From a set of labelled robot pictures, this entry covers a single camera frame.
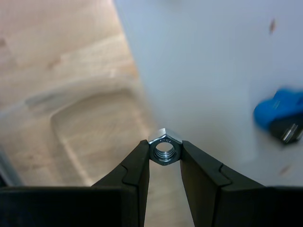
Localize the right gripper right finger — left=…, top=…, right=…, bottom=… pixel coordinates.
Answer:
left=179, top=140, right=303, bottom=227

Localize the white task board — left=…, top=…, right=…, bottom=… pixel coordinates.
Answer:
left=113, top=0, right=303, bottom=227

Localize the blue socket block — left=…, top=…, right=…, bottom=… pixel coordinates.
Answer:
left=253, top=87, right=303, bottom=144

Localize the clear plastic container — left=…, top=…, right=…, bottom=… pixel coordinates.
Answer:
left=0, top=88, right=158, bottom=187

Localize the steel hex nut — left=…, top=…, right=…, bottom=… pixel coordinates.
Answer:
left=148, top=128, right=183, bottom=166

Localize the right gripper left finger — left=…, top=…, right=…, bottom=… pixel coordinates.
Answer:
left=0, top=139, right=151, bottom=227

